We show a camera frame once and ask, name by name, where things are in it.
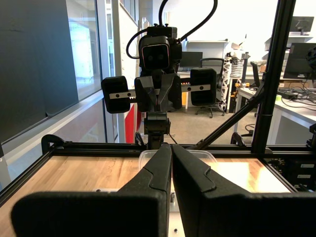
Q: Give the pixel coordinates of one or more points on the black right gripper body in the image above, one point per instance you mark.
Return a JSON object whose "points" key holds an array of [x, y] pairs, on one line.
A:
{"points": [[203, 79]]}

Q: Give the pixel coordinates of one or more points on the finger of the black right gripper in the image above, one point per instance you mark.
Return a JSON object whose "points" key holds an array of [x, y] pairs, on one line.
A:
{"points": [[171, 96], [145, 98]]}

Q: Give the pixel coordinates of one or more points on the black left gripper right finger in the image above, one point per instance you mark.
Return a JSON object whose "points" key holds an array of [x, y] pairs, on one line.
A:
{"points": [[247, 214]]}

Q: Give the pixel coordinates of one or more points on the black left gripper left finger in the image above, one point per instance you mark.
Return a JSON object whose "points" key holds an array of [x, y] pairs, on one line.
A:
{"points": [[98, 212]]}

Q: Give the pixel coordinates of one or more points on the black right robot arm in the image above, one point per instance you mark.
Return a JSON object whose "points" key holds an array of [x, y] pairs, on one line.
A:
{"points": [[156, 128]]}

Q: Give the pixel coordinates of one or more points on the black computer monitor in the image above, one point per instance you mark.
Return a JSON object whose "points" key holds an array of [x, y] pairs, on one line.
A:
{"points": [[192, 59], [298, 61]]}

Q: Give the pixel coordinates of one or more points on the red panel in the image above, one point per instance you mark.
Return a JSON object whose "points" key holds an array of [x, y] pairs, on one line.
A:
{"points": [[130, 123]]}

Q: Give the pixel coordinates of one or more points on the white lattice structure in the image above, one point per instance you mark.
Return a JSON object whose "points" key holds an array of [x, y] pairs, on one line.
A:
{"points": [[233, 74]]}

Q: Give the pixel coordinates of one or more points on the black office chair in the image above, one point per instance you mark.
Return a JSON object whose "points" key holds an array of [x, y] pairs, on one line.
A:
{"points": [[209, 110]]}

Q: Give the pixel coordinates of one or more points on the clear plastic tub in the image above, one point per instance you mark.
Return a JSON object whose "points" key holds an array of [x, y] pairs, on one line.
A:
{"points": [[145, 159]]}

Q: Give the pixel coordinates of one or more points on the white office desk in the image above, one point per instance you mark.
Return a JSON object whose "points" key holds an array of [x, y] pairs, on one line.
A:
{"points": [[296, 111]]}

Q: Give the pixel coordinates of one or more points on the grey monitor back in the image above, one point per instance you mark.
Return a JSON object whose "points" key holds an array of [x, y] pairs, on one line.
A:
{"points": [[301, 24]]}

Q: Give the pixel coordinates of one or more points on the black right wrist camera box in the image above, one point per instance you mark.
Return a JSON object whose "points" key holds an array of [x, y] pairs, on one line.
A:
{"points": [[155, 55]]}

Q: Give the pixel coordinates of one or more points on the black aluminium frame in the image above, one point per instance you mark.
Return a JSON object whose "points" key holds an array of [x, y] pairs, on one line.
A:
{"points": [[98, 147]]}

